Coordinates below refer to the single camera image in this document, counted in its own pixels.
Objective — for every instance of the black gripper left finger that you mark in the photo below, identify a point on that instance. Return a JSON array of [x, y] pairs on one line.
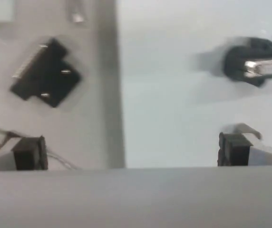
[[29, 154]]

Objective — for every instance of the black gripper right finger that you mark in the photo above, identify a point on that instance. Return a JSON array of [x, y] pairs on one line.
[[236, 152]]

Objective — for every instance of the white task board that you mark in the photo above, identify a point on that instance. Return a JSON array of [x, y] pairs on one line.
[[174, 95]]

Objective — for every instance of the small dark metal bar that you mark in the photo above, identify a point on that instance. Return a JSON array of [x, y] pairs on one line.
[[78, 17]]

